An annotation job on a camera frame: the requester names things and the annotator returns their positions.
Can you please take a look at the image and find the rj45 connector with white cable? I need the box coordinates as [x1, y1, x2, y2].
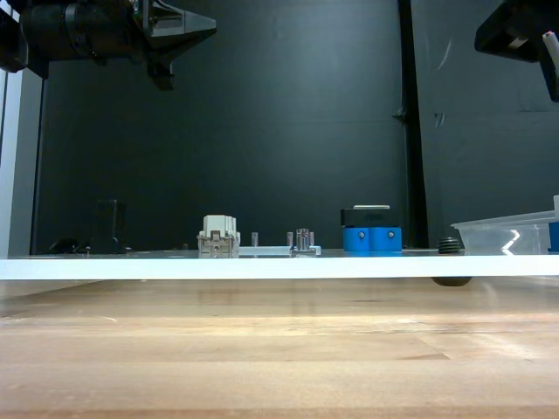
[542, 31, 559, 74]

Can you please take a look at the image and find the beige grey connector housing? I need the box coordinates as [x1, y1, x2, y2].
[197, 214, 242, 259]

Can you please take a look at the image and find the black connector housing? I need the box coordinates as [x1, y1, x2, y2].
[340, 207, 404, 230]

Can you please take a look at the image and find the metal coaxial connector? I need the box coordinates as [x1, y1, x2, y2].
[291, 227, 322, 258]

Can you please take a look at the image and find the clear plastic tub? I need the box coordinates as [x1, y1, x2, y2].
[450, 209, 559, 255]

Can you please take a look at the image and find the black upright block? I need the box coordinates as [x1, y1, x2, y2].
[90, 199, 128, 255]

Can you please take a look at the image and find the black low clamp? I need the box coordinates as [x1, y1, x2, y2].
[49, 237, 92, 256]

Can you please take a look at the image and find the clear acrylic bar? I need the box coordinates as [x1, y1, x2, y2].
[238, 245, 293, 257]

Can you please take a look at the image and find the black rubber foot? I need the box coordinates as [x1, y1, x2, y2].
[431, 276, 473, 289]

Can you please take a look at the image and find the white board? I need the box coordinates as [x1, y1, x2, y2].
[0, 248, 559, 281]

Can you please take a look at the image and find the thin white wire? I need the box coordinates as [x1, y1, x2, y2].
[436, 38, 453, 73]

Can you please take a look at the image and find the black frame post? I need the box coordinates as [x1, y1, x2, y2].
[391, 0, 431, 249]

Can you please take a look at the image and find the grey frame post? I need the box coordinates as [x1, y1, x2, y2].
[0, 68, 45, 257]

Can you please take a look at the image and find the blue double mount block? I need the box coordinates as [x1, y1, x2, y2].
[342, 225, 404, 255]

